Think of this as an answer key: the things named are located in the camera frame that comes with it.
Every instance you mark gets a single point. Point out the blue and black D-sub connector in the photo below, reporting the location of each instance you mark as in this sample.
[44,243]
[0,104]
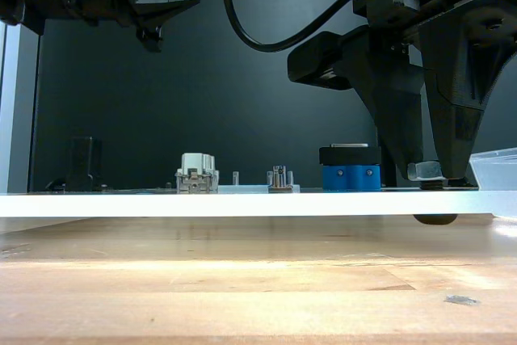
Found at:
[349,175]

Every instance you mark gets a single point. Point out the black threaded stud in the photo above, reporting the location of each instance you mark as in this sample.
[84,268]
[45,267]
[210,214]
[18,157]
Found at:
[431,184]

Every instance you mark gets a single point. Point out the clear plastic tub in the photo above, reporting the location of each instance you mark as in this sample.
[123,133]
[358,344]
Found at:
[497,183]

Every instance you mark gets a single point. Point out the clear block with screws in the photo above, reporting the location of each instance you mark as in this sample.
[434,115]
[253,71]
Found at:
[242,189]

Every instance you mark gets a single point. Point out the white mounting board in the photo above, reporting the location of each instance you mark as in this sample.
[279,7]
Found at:
[242,203]

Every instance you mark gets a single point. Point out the grey connector housing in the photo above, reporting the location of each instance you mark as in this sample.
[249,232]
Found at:
[196,175]

